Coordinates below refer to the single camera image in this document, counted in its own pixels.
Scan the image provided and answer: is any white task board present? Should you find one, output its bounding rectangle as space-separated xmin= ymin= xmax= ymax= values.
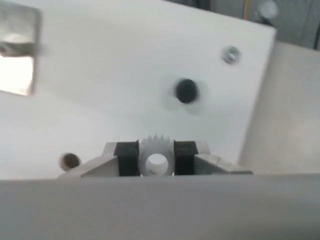
xmin=0 ymin=0 xmax=278 ymax=181

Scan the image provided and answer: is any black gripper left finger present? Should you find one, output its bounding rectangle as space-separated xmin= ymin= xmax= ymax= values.
xmin=56 ymin=139 xmax=140 ymax=179

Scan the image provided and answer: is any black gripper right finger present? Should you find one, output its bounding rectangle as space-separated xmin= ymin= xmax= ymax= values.
xmin=173 ymin=139 xmax=254 ymax=177

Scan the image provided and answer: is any white small gear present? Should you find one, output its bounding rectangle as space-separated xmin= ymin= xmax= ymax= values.
xmin=136 ymin=133 xmax=176 ymax=177

